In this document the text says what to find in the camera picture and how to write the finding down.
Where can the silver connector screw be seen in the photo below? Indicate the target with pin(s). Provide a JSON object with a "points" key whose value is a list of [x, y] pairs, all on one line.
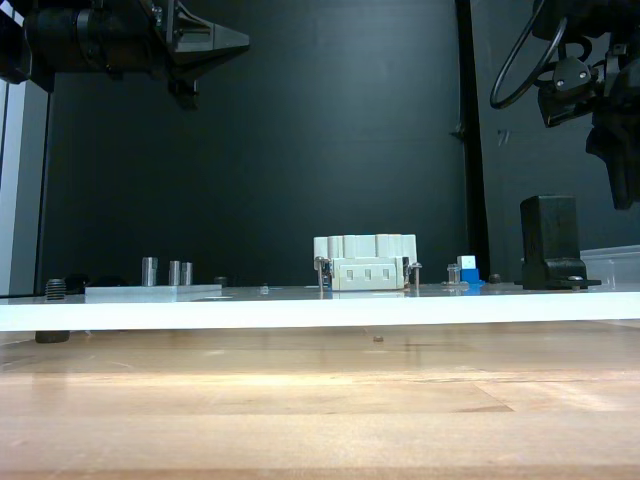
{"points": [[320, 275], [415, 277]]}

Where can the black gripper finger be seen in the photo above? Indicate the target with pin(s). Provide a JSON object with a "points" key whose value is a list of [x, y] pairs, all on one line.
{"points": [[200, 62], [225, 37], [620, 150]]}

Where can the small white plug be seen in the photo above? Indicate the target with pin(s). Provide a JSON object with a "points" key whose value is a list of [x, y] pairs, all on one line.
{"points": [[466, 262]]}

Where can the clear plastic tub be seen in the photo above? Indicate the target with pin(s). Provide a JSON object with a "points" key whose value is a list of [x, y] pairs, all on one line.
{"points": [[617, 265]]}

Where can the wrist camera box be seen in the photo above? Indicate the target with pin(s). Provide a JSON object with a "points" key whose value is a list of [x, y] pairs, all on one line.
{"points": [[567, 102]]}

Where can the beige connector housing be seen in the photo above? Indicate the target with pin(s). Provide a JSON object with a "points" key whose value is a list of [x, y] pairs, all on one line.
{"points": [[370, 277]]}

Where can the white taskboard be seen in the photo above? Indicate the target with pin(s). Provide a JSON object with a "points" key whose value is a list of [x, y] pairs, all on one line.
{"points": [[320, 312]]}

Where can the small silver connector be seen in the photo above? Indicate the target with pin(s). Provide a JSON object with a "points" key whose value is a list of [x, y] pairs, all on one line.
{"points": [[452, 275]]}

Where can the short steel bar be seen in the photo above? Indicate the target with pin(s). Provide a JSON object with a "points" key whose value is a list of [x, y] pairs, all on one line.
{"points": [[174, 273], [150, 271], [187, 273]]}

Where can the black board foot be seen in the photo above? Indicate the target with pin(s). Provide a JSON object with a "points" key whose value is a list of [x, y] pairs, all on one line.
{"points": [[51, 337]]}

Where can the black socket block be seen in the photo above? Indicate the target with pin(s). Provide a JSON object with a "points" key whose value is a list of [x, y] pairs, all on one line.
{"points": [[547, 240]]}

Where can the small blue socket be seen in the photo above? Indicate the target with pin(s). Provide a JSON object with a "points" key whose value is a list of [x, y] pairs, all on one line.
{"points": [[471, 280]]}

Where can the grey metal plate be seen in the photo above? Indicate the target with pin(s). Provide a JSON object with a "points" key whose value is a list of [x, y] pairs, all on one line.
{"points": [[150, 294]]}

